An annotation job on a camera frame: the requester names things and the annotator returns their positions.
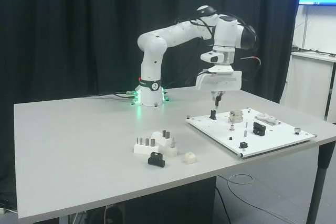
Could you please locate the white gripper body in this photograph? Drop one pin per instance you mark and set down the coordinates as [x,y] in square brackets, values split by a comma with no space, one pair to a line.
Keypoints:
[223,82]

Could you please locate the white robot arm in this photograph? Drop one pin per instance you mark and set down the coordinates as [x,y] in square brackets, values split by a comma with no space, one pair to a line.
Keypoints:
[152,64]

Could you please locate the metal BNC plug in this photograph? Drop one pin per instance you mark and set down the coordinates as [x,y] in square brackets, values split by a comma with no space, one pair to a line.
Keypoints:
[230,127]

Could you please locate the white task board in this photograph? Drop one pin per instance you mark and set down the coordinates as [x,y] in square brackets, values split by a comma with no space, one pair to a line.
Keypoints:
[220,129]

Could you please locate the white large gear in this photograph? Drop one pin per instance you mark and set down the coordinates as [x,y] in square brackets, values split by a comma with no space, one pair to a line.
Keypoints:
[262,116]

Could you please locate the black waterproof plug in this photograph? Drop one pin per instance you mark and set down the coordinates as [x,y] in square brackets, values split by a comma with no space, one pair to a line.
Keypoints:
[258,129]

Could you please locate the white medium gear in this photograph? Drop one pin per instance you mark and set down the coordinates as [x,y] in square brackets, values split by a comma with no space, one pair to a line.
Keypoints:
[270,119]

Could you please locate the metal square peg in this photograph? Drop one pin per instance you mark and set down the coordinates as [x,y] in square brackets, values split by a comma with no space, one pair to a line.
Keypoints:
[164,133]
[168,135]

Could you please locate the small metal bolt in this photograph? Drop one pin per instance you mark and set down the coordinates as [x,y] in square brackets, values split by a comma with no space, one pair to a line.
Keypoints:
[173,142]

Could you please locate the white small gear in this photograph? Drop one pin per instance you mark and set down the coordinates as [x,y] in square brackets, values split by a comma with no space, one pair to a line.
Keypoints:
[277,122]

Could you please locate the cream white plug holder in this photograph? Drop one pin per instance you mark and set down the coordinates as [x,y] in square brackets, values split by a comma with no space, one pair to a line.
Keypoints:
[190,159]

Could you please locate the white square peg holder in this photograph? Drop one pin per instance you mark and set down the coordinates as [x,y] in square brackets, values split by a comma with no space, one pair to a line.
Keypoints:
[160,140]

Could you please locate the small cream bolt holder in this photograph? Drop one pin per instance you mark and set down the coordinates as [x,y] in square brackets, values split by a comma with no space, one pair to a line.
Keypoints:
[172,152]

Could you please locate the thick metal round peg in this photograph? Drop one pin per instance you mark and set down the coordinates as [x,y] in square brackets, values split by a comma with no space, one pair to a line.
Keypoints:
[153,143]

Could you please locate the medium metal round peg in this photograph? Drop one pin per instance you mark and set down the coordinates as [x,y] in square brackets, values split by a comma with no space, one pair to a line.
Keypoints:
[147,142]

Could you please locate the large metal bolt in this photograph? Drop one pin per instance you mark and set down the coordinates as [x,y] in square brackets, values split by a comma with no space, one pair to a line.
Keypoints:
[298,131]

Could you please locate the black D-SUB plug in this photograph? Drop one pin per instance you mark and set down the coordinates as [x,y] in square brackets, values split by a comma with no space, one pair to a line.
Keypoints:
[156,161]

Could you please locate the thin metal round peg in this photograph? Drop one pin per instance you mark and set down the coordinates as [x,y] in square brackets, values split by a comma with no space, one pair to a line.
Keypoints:
[138,140]

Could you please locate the white round peg holder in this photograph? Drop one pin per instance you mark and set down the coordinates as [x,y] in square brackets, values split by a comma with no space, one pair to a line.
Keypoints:
[140,150]

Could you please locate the black controller cabinet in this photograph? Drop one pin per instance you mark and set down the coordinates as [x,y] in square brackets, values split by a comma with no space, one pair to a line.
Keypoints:
[144,200]

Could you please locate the dark grey table leg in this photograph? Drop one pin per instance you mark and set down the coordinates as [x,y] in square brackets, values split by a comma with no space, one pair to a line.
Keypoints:
[323,171]

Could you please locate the black curtain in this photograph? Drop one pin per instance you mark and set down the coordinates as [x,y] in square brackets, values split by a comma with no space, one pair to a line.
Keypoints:
[78,24]

